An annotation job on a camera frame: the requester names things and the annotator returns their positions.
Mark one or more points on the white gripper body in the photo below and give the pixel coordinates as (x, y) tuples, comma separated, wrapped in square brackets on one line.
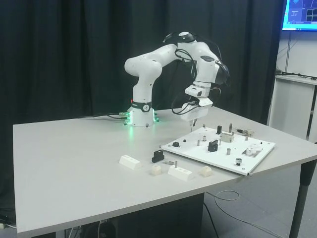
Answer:
[(194, 112)]

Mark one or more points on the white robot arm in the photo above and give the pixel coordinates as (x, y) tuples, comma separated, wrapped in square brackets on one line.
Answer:
[(144, 81)]

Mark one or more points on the metal round peg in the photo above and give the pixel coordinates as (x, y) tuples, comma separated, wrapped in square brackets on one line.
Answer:
[(176, 164)]

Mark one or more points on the white empty peg holder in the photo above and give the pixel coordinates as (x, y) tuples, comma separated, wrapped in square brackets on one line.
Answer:
[(130, 162)]

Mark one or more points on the white task board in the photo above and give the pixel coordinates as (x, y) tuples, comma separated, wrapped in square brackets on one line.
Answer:
[(213, 158)]

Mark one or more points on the small metal plug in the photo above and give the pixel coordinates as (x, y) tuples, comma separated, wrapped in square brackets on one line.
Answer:
[(168, 162)]

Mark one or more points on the black D-SUB plug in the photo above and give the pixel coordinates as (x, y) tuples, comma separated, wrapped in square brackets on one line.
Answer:
[(157, 156)]

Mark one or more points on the small white plug holder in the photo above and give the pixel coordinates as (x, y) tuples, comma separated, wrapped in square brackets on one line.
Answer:
[(206, 171), (156, 171)]

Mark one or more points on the metal BNC plug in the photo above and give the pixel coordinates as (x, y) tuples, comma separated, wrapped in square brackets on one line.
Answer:
[(238, 161)]

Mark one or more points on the white small gear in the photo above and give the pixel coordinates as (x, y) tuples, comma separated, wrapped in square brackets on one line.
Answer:
[(251, 151)]

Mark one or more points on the white medium gear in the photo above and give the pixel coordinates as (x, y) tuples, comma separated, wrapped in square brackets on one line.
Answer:
[(257, 147)]

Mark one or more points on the white cabinet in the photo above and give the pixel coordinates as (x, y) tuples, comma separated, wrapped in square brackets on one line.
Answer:
[(294, 106)]

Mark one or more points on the black table leg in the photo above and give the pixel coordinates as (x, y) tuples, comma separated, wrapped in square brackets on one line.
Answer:
[(301, 198)]

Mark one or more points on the black curtain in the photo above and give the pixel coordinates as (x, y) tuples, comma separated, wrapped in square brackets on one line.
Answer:
[(74, 49)]

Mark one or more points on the blue screen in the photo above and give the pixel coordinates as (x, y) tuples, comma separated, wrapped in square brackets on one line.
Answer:
[(301, 15)]

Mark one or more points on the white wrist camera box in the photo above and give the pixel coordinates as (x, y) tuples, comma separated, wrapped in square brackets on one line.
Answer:
[(196, 91)]

